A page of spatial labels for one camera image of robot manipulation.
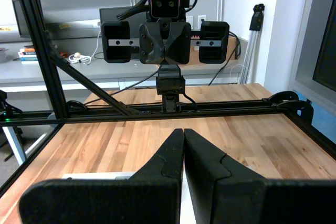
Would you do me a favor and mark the silver tripod black head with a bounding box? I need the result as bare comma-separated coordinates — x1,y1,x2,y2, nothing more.
239,3,265,85

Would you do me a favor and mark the white task board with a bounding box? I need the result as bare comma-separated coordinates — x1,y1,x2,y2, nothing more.
180,174,197,224

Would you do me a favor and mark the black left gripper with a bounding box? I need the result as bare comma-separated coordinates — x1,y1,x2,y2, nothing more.
101,20,230,66

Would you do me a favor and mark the black computer monitor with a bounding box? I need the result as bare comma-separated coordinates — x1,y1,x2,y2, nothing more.
12,0,43,39
99,6,151,38

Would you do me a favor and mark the black aluminium frame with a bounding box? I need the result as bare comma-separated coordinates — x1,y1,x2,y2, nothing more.
0,0,336,201

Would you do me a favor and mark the stack of books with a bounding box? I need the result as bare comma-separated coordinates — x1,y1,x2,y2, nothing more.
17,47,39,65

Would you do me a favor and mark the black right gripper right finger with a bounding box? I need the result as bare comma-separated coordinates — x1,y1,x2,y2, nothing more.
183,129,336,224

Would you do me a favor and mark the grey metal plate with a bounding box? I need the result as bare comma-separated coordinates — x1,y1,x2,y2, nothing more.
62,172,138,181

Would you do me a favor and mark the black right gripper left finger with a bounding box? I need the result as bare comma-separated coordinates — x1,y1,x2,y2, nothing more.
18,129,184,224

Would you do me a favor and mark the white coiled cable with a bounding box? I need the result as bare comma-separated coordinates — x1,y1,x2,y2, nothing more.
68,31,102,66

